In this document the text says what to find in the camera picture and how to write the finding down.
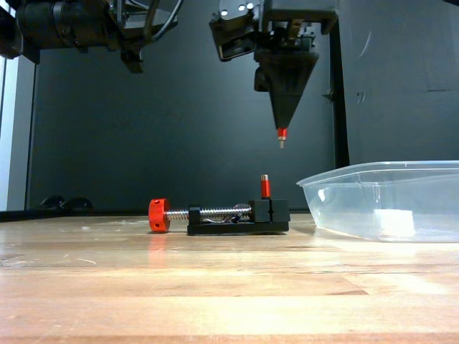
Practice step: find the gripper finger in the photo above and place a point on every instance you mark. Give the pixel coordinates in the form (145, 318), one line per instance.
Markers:
(287, 82)
(157, 27)

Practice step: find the red rca socket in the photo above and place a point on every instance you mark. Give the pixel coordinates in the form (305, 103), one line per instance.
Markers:
(265, 188)

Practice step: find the black clamp with red knob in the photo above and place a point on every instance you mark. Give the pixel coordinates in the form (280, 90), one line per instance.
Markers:
(269, 215)

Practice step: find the clear plastic tub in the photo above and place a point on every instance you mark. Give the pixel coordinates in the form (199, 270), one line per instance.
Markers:
(358, 215)

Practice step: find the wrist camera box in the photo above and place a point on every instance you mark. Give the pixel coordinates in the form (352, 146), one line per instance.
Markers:
(235, 46)

